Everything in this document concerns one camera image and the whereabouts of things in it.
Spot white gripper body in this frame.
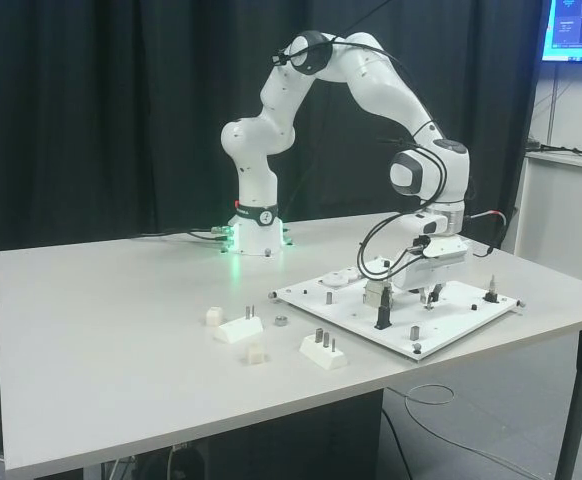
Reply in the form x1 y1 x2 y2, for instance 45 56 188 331
403 252 469 294

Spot white task board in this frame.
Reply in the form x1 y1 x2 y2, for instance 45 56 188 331
269 260 525 362

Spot black upright plug thin rod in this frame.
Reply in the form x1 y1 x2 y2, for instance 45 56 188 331
374 263 392 332

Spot white square peg holder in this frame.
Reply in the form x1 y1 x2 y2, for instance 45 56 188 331
299 334 348 372

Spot white cabinet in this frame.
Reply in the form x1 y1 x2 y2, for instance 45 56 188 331
513 147 582 291

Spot grey table leg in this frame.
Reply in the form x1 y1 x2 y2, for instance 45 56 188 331
555 329 582 480

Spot white round peg holder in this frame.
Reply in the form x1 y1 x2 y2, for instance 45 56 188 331
214 316 265 345

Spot blue screen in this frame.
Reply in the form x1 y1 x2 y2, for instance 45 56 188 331
540 0 582 64

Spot black curtains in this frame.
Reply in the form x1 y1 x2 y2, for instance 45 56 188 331
0 0 545 254

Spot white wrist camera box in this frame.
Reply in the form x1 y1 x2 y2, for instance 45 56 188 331
417 213 447 237

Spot silver wrist ring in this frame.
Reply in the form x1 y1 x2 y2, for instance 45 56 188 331
438 205 466 236

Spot thin grey cable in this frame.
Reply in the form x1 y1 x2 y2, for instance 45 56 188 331
403 382 562 476

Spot black base cable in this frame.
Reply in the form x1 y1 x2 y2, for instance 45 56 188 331
139 227 226 242

